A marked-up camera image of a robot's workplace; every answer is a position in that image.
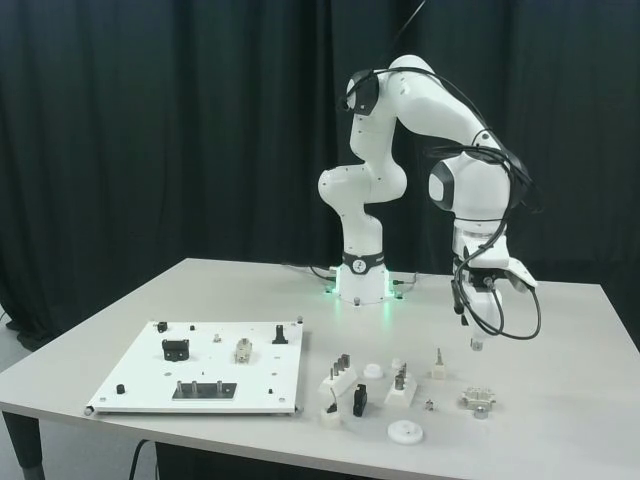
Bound black table leg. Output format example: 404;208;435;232
0;399;42;480

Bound black curtains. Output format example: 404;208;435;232
0;0;640;347

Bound white square peg holder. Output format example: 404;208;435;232
384;372;419;407

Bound black cable under table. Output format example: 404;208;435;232
130;438;157;480

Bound black looped gripper cable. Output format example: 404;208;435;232
452;227;545;342

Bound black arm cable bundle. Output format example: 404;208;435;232
340;0;545;236

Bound white task board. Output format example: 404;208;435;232
82;314;307;417

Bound metal square flange socket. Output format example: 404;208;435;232
458;384;499;410

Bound black base power cable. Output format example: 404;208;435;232
281;261;337;282

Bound black D-SUB plug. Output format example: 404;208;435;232
351;383;372;418

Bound white round peg holder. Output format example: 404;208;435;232
319;366;359;397

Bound white large gear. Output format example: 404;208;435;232
386;420;427;444

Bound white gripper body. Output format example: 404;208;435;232
459;288;504;345

